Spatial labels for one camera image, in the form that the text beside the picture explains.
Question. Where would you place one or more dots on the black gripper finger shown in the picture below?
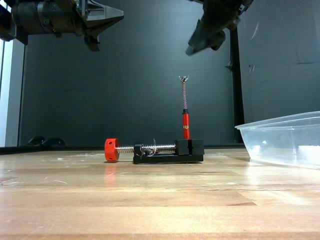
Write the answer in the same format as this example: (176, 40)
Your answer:
(100, 11)
(97, 26)
(197, 35)
(206, 38)

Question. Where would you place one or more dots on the black vise with red knob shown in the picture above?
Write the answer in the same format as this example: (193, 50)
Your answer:
(190, 150)

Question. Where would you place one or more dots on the clear plastic tub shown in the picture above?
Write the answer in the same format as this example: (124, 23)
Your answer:
(275, 145)

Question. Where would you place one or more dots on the black vertical post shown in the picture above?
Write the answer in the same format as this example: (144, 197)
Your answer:
(237, 100)

